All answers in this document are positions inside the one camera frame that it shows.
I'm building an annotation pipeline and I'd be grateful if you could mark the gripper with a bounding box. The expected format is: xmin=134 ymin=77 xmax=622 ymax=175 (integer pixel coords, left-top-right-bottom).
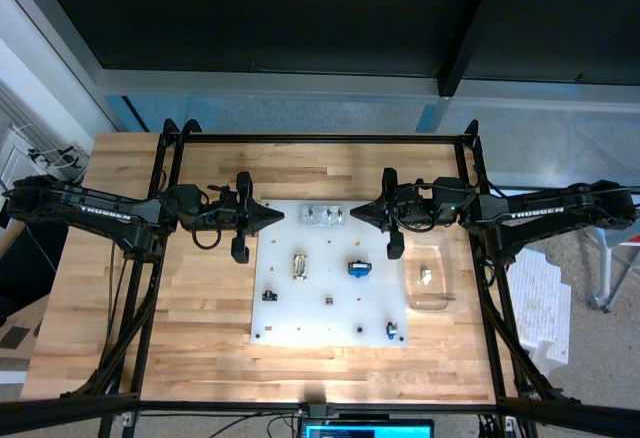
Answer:
xmin=349 ymin=167 xmax=435 ymax=261
xmin=219 ymin=171 xmax=285 ymax=264

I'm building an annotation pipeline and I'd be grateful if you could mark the blue and black connector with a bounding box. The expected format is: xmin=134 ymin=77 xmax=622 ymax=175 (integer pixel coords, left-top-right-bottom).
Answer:
xmin=345 ymin=259 xmax=374 ymax=280

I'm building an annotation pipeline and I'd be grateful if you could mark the grey multi-pin connector housing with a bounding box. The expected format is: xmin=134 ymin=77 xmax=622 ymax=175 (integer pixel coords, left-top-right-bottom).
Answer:
xmin=290 ymin=252 xmax=310 ymax=283

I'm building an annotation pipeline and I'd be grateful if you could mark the aluminium clamp block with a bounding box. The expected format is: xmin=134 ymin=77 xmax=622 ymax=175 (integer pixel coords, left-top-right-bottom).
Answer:
xmin=298 ymin=203 xmax=347 ymax=228

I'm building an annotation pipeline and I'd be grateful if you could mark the clear plastic tub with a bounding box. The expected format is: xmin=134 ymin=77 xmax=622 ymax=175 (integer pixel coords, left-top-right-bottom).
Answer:
xmin=402 ymin=231 xmax=464 ymax=315

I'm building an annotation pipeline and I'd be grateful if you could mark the white task board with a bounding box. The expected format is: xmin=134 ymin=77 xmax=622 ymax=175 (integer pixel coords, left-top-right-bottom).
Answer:
xmin=249 ymin=199 xmax=410 ymax=347

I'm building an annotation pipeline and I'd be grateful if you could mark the white foam block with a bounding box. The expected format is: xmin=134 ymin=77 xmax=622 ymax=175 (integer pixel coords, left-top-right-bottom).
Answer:
xmin=504 ymin=247 xmax=572 ymax=379

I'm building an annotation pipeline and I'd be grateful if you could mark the blue laptop screen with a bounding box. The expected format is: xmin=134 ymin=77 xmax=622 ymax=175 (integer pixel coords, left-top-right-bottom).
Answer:
xmin=298 ymin=417 xmax=435 ymax=438

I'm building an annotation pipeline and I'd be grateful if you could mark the cardboard box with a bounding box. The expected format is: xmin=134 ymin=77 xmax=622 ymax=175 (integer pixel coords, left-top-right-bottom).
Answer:
xmin=0 ymin=292 xmax=51 ymax=359

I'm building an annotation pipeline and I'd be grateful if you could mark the black metal frame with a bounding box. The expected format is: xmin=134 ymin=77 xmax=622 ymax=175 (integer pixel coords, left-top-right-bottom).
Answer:
xmin=0 ymin=117 xmax=640 ymax=438

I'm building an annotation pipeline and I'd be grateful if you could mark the black wall post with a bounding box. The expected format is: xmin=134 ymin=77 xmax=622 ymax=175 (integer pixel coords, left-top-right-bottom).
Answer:
xmin=438 ymin=0 xmax=501 ymax=98

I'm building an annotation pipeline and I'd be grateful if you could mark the black table-level camera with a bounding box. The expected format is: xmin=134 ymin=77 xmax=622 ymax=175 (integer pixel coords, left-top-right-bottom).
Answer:
xmin=298 ymin=391 xmax=336 ymax=418

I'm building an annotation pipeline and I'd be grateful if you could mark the black and white cable bundle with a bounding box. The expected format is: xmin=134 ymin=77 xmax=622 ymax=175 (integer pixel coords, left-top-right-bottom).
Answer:
xmin=24 ymin=145 xmax=89 ymax=182

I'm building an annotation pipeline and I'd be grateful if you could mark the grey metal chair frame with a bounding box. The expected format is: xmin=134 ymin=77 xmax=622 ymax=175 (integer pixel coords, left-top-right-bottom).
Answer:
xmin=579 ymin=230 xmax=640 ymax=315

